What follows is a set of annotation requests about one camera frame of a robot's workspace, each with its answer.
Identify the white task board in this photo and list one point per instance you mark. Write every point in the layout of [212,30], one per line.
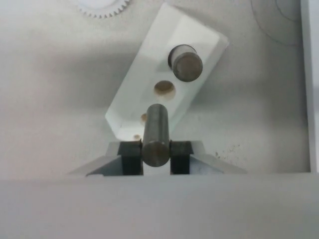
[310,87]

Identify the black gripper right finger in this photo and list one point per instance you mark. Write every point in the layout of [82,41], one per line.
[180,159]

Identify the white peg holder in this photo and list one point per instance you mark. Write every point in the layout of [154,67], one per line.
[149,84]

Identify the thick metal round peg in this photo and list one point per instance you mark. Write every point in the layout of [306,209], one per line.
[187,64]

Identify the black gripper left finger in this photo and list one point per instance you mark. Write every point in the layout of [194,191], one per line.
[130,159]

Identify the white gear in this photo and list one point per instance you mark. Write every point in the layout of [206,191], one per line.
[104,7]

